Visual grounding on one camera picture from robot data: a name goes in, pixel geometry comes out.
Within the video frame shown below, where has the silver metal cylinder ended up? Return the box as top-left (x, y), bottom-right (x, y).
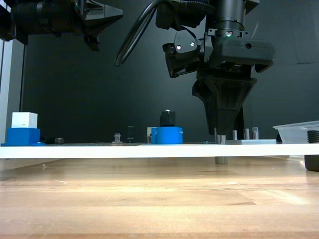
top-left (214, 134), bottom-right (228, 165)

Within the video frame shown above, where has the grey metal peg plate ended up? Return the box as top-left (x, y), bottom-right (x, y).
top-left (225, 139), bottom-right (278, 145)

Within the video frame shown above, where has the clear plastic tub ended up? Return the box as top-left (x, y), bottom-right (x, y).
top-left (272, 120), bottom-right (319, 145)

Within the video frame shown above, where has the black block plug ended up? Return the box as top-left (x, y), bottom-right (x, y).
top-left (159, 109), bottom-right (176, 128)

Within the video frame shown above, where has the blue round socket holder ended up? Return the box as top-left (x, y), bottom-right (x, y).
top-left (151, 126), bottom-right (184, 145)

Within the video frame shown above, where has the black threaded stud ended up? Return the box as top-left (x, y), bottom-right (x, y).
top-left (307, 129), bottom-right (319, 144)

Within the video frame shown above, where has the black rubber board foot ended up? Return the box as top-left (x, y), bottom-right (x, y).
top-left (304, 155), bottom-right (319, 173)

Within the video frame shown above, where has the small black plug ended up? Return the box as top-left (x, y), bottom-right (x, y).
top-left (127, 125), bottom-right (136, 143)

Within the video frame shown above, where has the white cube plug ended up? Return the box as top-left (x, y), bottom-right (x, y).
top-left (11, 112), bottom-right (39, 129)

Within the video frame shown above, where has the blue square socket block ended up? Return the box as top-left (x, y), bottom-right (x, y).
top-left (0, 127), bottom-right (47, 146)

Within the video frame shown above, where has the white board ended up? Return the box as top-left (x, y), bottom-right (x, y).
top-left (0, 143), bottom-right (319, 159)

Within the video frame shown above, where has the black cable loop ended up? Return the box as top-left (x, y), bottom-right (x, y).
top-left (114, 0), bottom-right (175, 67)

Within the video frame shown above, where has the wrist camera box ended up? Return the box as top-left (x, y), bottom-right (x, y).
top-left (162, 31), bottom-right (203, 79)

